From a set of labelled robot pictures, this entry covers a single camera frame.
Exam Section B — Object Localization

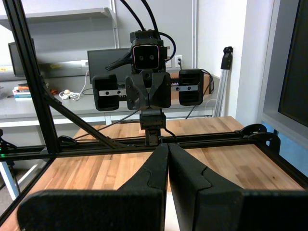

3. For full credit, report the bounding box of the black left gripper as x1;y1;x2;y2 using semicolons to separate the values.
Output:
92;69;205;111

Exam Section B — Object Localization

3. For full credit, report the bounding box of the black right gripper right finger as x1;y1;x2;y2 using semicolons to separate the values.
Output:
168;143;308;231

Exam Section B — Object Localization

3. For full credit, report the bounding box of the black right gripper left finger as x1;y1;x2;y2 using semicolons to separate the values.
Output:
17;143;169;231

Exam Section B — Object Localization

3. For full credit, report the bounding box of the black computer monitor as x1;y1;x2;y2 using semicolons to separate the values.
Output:
87;48;133;84
8;42;26;77

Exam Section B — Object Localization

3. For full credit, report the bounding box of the brown cardboard box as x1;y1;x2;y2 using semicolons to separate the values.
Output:
203;73;214;95

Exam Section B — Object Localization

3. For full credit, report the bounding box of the silver stand with black head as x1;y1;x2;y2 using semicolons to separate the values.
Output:
213;46;233;118

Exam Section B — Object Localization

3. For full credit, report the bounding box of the grey office desk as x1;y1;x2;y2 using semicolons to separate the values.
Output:
0;92;217;128

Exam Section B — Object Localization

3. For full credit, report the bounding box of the stack of books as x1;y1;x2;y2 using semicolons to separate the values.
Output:
12;86;32;99

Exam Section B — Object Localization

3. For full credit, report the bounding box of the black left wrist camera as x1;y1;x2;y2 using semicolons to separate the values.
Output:
131;39;161;71

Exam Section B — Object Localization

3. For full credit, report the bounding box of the black left arm cable bundle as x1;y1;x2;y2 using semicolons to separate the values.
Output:
105;54;133;72

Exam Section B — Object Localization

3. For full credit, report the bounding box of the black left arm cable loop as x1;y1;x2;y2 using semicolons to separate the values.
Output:
158;32;177;61

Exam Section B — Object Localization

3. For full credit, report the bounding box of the white coiled cable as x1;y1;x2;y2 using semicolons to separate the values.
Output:
59;69;90;101

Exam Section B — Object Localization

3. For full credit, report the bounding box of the white wall shelf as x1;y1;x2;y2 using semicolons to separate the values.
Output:
0;6;120;80

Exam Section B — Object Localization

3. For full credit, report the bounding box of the black aluminium frame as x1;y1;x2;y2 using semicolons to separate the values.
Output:
0;0;282;231

